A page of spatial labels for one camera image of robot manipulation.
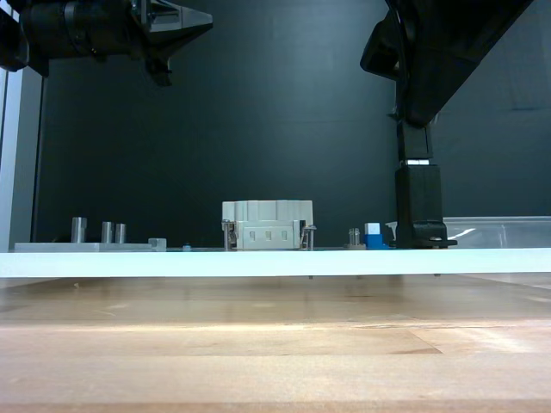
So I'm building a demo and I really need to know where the black USB connector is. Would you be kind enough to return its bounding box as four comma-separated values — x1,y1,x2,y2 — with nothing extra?
398,120,434,167

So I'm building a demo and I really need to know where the blue and white connector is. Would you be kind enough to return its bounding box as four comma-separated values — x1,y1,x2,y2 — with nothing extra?
363,222,392,250

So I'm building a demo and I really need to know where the small metal connector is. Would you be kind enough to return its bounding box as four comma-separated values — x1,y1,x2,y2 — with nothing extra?
343,227,367,250

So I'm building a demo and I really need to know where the beige connector hood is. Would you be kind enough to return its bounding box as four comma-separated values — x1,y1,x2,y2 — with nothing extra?
221,199,313,225

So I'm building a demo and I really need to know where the beige connector base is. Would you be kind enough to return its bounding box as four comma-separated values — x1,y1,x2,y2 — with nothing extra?
234,219,301,250

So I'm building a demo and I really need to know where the clear plastic tub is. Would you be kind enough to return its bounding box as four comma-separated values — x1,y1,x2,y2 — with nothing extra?
385,216,551,251

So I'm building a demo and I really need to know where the metal clamp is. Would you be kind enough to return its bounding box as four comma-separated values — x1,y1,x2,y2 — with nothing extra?
300,223,319,250
220,218,238,250

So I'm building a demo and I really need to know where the silver aluminium upright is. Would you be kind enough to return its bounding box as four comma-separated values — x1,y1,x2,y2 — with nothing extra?
0,68,23,253

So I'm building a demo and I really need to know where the tall metal peg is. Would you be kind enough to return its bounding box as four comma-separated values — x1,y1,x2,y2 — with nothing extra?
71,217,89,244

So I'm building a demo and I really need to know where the white board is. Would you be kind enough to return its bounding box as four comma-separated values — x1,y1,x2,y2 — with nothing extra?
0,248,551,280

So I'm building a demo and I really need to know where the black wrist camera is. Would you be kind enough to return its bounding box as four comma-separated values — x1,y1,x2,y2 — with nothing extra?
360,19,402,82

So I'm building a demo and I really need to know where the grey metal base plate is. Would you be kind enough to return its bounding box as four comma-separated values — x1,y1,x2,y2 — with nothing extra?
15,242,152,253

